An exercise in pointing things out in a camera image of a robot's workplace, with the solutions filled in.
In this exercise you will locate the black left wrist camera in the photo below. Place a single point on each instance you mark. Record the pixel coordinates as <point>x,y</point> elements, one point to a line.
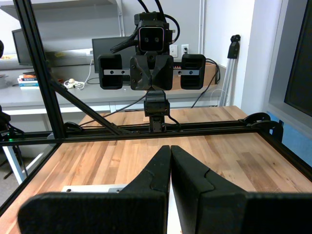
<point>151,39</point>

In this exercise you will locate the grey desk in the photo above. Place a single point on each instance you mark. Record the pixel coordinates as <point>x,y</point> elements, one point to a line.
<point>97,96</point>

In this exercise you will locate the stack of books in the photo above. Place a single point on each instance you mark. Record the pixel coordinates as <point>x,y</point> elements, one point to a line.
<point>28,81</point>

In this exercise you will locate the black box with green light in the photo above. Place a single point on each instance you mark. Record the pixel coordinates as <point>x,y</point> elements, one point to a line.
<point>5,126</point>

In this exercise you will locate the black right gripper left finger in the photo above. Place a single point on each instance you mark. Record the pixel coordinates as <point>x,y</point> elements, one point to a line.
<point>97,212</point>

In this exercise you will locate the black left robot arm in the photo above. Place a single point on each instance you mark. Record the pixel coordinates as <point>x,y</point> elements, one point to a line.
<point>156,107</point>

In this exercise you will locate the brown cardboard box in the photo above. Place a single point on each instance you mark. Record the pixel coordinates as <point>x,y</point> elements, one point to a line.
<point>210,73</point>

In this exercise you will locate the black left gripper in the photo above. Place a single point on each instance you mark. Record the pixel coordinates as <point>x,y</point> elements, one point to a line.
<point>109,63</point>

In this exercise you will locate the grey tripod with black head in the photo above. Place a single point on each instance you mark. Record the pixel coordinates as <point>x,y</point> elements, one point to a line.
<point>231,70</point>

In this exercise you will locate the white task board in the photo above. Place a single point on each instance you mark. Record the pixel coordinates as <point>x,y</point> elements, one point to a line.
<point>85,189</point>

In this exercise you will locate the grey metal plate with pegs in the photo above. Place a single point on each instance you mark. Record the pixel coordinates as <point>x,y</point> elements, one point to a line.
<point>112,190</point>

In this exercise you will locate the black computer monitor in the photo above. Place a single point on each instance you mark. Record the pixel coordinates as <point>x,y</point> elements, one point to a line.
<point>107,52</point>
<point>22,46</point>

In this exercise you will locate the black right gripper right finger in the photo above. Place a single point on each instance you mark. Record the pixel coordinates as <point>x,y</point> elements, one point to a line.
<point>243,214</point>

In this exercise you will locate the white wall outlet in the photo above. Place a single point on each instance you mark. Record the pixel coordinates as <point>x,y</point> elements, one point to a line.
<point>173,50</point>
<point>185,48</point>

